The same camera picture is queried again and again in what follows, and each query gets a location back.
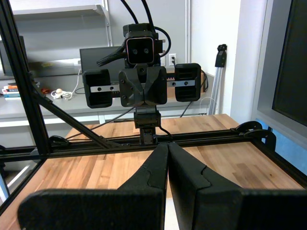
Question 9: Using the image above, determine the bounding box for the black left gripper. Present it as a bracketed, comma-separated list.
[83, 63, 201, 109]

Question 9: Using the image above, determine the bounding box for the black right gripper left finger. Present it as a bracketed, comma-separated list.
[18, 142, 168, 230]

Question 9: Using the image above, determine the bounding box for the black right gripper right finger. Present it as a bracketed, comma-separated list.
[168, 142, 307, 230]

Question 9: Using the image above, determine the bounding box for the white taskboard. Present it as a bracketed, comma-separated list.
[165, 196, 179, 230]

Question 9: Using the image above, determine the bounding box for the brown cardboard box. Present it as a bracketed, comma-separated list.
[165, 69, 209, 99]

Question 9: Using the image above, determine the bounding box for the dark grey computer monitor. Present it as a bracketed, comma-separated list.
[80, 46, 127, 72]

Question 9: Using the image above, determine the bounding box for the aluminium stand with black cap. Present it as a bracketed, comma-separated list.
[208, 44, 228, 115]

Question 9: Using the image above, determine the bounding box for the grey desk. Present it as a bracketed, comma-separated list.
[0, 71, 216, 120]

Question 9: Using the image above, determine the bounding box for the stack of books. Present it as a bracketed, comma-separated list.
[1, 84, 21, 101]

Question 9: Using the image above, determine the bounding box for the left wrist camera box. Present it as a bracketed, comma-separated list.
[125, 35, 155, 65]

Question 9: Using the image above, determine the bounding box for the white coiled cable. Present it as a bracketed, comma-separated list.
[50, 68, 83, 100]

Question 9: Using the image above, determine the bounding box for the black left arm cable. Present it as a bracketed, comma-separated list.
[96, 0, 172, 68]

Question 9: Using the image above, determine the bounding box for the white wall shelf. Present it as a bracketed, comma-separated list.
[12, 4, 113, 46]

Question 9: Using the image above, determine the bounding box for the black aluminium table frame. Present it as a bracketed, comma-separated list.
[0, 0, 307, 211]

